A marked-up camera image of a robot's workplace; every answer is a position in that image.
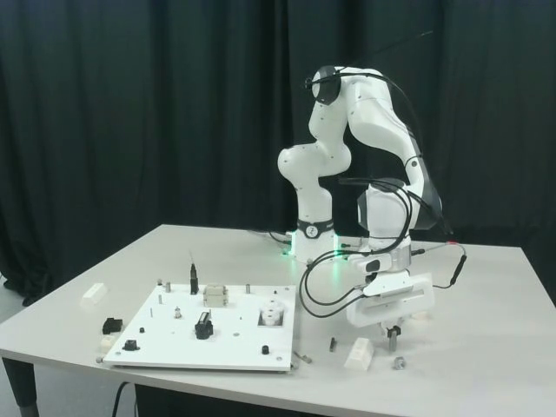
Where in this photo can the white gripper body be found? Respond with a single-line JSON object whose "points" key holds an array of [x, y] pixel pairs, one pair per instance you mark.
{"points": [[391, 310]]}

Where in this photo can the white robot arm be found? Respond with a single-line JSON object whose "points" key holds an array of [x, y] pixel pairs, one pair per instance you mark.
{"points": [[323, 130]]}

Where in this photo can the long white peg holder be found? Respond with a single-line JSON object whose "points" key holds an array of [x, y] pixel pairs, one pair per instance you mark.
{"points": [[94, 295], [359, 352]]}

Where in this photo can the large metal square peg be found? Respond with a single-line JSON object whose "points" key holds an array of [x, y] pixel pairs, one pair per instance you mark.
{"points": [[166, 287]]}

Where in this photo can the metal bolt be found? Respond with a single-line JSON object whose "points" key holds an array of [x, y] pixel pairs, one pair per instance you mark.
{"points": [[399, 362]]}

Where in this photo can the small metal pin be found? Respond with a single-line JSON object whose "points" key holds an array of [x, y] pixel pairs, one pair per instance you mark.
{"points": [[303, 358]]}

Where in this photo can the white small gear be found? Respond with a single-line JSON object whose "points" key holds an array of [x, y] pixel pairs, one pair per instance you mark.
{"points": [[273, 322]]}

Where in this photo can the white large gear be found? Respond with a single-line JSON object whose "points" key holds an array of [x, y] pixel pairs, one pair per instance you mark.
{"points": [[274, 306]]}

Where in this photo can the white medium gear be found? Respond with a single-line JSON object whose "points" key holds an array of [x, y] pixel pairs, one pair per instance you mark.
{"points": [[266, 314]]}

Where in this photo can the beige box connector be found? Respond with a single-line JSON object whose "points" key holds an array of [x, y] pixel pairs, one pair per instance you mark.
{"points": [[212, 295]]}

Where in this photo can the black box under table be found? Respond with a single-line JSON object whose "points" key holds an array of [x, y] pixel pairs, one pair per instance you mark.
{"points": [[208, 401]]}

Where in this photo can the metal BNC plug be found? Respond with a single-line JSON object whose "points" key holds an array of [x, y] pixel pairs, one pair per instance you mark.
{"points": [[177, 313]]}

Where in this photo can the white task board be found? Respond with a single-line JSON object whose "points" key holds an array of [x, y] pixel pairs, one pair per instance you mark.
{"points": [[174, 343]]}

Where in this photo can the black D-SUB plug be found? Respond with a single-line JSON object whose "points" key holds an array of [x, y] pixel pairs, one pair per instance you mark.
{"points": [[112, 326]]}

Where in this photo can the small white plug holder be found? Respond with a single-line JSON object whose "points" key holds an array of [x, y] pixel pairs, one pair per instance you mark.
{"points": [[108, 343]]}

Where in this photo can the black curtain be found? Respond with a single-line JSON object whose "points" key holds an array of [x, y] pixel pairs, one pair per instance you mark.
{"points": [[130, 108]]}

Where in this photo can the dark table leg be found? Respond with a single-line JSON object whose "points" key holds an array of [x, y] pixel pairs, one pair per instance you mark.
{"points": [[19, 386]]}

